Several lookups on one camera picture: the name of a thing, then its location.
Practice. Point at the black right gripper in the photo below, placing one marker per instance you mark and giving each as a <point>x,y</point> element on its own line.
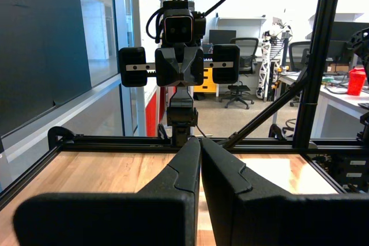
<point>131,56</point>

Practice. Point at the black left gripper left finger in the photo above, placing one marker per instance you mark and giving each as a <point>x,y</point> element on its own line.
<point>115,220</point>

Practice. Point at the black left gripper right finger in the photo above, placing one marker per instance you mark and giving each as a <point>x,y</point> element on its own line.
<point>274,220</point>

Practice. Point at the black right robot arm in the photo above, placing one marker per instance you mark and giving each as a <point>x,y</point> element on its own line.
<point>183,113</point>

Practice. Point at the yellow drawer cabinet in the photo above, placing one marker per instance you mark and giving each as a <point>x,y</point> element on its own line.
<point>209,81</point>

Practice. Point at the small black computer monitor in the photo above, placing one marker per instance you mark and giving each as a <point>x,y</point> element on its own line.
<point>222,37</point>

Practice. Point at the red cabinet panel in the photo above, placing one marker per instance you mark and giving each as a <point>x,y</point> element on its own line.
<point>151,113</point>

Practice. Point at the black mesh office chair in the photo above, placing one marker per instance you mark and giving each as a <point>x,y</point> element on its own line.
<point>297,56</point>
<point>245,56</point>

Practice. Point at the black controller box white labels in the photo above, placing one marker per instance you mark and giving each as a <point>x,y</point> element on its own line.
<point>331,168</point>

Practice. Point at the white lattice stand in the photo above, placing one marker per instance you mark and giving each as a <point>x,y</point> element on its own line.
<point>263,67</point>

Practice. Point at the white office desk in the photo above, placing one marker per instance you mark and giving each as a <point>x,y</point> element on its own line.
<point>340,99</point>

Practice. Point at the red plastic container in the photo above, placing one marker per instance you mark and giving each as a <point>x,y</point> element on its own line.
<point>356,83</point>

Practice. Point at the large black computer monitor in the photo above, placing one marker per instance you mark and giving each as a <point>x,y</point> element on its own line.
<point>338,33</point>

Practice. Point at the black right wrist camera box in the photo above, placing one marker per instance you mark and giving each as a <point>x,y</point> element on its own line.
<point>178,27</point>

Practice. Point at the black aluminium table frame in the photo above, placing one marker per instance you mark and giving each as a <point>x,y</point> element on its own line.
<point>317,56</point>

